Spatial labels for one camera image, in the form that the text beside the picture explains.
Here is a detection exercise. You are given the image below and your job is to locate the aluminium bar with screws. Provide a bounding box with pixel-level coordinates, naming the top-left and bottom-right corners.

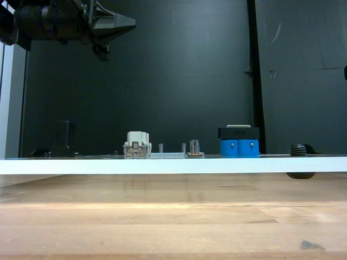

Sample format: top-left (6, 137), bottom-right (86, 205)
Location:
top-left (150, 142), bottom-right (188, 160)

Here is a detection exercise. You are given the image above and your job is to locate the small metal socket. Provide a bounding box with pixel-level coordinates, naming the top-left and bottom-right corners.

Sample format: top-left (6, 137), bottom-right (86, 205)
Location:
top-left (185, 139), bottom-right (204, 159)

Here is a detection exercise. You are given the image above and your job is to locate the blue and black connector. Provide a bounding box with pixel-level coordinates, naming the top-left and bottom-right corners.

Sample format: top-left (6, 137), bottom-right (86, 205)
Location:
top-left (217, 124), bottom-right (261, 158)

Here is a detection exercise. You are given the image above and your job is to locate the small black clamp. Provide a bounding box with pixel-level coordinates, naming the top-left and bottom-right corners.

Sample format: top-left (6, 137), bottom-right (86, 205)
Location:
top-left (30, 120), bottom-right (76, 158)

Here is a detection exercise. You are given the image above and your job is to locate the beige connector housing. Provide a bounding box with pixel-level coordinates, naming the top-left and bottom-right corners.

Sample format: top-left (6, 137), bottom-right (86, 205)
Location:
top-left (123, 131), bottom-right (152, 160)

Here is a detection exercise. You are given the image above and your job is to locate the white board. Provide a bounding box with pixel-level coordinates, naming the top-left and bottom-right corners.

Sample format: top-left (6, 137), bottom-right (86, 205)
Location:
top-left (0, 154), bottom-right (347, 176)

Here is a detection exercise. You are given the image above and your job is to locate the black screw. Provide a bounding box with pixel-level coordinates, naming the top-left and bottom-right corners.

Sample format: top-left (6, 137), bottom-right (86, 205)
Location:
top-left (290, 143), bottom-right (307, 157)

